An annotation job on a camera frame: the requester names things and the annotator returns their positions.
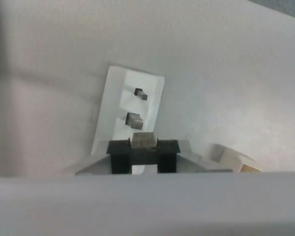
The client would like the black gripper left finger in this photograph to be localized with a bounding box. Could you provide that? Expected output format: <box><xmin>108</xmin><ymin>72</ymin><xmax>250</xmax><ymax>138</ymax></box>
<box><xmin>62</xmin><ymin>139</ymin><xmax>134</xmax><ymax>176</ymax></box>

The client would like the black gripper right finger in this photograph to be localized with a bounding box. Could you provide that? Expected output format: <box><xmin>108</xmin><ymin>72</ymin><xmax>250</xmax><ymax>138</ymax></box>
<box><xmin>156</xmin><ymin>139</ymin><xmax>212</xmax><ymax>174</ymax></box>

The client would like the medium metal square peg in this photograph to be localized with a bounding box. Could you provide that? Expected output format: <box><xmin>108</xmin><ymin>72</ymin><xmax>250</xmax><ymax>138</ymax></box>
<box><xmin>124</xmin><ymin>112</ymin><xmax>146</xmax><ymax>130</ymax></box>

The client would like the white square peg holder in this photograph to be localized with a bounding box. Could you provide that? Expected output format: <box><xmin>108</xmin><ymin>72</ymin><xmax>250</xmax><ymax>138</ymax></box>
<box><xmin>90</xmin><ymin>65</ymin><xmax>166</xmax><ymax>156</ymax></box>

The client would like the small metal square peg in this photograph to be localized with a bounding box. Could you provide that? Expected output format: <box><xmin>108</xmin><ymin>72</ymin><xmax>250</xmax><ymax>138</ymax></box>
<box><xmin>134</xmin><ymin>88</ymin><xmax>149</xmax><ymax>101</ymax></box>

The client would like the small beige holder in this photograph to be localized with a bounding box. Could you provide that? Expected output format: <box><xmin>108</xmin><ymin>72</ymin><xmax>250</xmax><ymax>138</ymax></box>
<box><xmin>208</xmin><ymin>144</ymin><xmax>263</xmax><ymax>173</ymax></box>

